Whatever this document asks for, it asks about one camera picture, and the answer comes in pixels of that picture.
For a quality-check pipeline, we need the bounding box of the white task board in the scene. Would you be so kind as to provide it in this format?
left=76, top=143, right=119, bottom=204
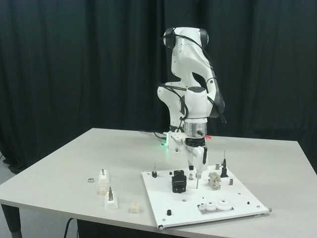
left=141, top=162, right=272, bottom=228

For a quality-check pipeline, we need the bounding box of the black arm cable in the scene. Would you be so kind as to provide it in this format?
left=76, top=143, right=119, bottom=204
left=159, top=27, right=227, bottom=124

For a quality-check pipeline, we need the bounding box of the white peg holder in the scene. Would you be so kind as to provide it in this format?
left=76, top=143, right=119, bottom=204
left=98, top=168, right=110, bottom=185
left=104, top=190, right=119, bottom=210

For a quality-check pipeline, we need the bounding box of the black base cable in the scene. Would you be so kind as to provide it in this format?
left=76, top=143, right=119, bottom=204
left=139, top=129, right=167, bottom=140

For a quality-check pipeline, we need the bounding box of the white large gear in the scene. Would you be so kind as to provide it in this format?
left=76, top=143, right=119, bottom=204
left=215, top=198, right=233, bottom=212

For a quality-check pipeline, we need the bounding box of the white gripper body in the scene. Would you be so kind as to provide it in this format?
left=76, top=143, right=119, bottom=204
left=186, top=145, right=204, bottom=172

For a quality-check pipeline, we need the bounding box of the dark grey table leg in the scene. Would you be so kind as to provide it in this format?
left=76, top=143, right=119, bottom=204
left=0, top=204, right=22, bottom=238

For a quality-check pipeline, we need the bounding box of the silver sensor ring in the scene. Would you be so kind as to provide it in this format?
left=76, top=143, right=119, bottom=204
left=184, top=119, right=208, bottom=138

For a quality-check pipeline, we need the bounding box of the black curtain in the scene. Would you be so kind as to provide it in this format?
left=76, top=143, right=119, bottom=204
left=0, top=0, right=317, bottom=174

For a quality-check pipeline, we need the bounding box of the tall black cabled plug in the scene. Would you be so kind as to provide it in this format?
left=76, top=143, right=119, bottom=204
left=220, top=148, right=229, bottom=178

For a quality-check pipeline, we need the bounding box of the black D-SUB plug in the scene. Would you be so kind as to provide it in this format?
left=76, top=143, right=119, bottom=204
left=170, top=170, right=188, bottom=194

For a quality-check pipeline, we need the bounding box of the black under-table cabinet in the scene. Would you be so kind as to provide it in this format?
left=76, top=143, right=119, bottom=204
left=76, top=218, right=162, bottom=238

